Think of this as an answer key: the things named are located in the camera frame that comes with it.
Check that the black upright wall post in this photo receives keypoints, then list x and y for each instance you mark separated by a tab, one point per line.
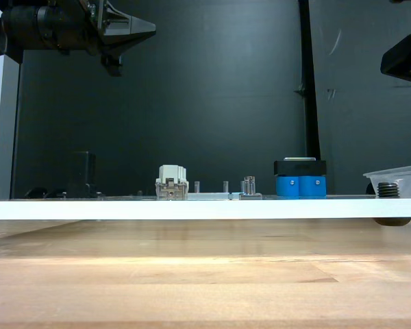
310	103

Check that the black clamp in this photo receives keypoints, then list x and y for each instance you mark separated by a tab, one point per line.
82	173

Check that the clear acrylic block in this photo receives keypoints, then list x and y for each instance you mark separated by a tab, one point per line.
212	196

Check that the metal stud in clear block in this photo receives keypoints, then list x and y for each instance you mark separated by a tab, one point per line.
225	186
197	186

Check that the black rubber board foot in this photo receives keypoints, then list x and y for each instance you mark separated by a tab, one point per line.
392	222

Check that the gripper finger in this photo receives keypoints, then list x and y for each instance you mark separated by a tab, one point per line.
123	49
123	24

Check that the black metal frame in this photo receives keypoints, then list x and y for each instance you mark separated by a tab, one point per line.
36	193

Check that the silver round threaded connector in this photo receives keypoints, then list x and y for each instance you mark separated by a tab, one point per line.
250	188

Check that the beige rectangular connector housing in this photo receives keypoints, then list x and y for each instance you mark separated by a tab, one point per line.
171	181

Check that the clear plastic tub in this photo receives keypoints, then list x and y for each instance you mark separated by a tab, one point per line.
407	178

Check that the black round knob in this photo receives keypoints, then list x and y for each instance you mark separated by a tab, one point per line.
388	190

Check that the white task board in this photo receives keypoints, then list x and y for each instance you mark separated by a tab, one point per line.
205	209

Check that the blue and black socket mount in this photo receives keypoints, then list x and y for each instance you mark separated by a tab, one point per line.
299	185

